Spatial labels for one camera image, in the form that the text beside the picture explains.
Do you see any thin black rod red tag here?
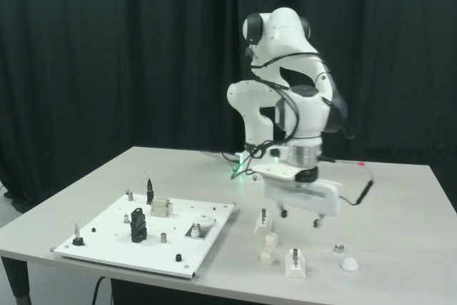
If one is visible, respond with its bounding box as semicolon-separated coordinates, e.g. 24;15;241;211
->
337;161;376;208

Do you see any black Ethernet plug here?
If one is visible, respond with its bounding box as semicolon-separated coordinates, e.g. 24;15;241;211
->
145;176;155;206

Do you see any dark table leg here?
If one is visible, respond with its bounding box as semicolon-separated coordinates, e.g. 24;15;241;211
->
1;256;30;305

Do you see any beige connector block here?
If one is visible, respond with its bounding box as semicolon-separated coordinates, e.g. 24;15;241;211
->
150;200;174;218

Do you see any white medium gear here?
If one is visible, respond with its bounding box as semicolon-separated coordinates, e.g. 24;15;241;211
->
339;256;359;273

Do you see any black floor cable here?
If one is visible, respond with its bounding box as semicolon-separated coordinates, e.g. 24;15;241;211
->
93;275;110;305

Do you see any black D-SUB plug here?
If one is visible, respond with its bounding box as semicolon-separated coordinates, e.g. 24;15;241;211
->
129;207;149;244

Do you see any white peg holder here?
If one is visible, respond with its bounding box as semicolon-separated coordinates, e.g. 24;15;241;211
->
253;211;274;235
285;249;308;279

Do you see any black curtain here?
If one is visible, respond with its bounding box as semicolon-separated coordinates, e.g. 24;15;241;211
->
0;0;457;210

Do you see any white large gear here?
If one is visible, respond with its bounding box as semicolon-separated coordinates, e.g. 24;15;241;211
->
192;214;217;231

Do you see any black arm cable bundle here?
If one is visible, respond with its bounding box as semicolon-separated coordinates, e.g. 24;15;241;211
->
220;46;355;181

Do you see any white task board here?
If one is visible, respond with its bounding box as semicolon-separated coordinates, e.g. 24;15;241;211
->
50;195;237;279

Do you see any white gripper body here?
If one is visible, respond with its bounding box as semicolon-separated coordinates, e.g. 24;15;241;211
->
263;175;343;219

